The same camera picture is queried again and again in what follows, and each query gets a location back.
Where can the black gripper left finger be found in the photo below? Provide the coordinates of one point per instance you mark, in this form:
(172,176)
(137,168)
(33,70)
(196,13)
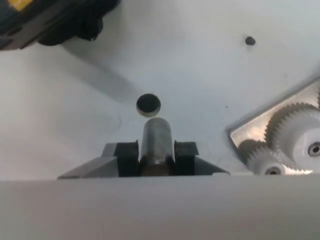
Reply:
(126,160)

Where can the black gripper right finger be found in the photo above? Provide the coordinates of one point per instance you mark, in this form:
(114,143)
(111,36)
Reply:
(185,160)

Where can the metal round peg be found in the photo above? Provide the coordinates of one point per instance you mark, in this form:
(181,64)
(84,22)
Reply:
(157,145)

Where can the white small gear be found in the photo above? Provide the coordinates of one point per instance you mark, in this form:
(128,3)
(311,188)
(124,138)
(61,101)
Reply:
(265,162)

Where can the white medium gear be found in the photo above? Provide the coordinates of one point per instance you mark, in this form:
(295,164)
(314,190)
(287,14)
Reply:
(297,140)

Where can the black D-SUB plug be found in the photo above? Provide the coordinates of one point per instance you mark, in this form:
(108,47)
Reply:
(50,22)

